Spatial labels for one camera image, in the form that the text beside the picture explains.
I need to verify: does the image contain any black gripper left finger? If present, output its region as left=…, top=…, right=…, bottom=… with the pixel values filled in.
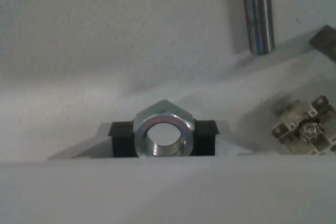
left=48, top=120, right=138, bottom=159

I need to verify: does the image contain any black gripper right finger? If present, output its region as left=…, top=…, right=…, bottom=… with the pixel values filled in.
left=192, top=120, right=253, bottom=157

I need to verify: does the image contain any metal hex bolt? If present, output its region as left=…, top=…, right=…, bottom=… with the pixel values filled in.
left=132, top=99, right=197, bottom=158

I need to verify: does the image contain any white task board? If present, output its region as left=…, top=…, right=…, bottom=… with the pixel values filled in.
left=125, top=39, right=336, bottom=161

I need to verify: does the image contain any metal round peg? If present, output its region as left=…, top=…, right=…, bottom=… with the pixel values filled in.
left=239, top=0, right=276, bottom=56

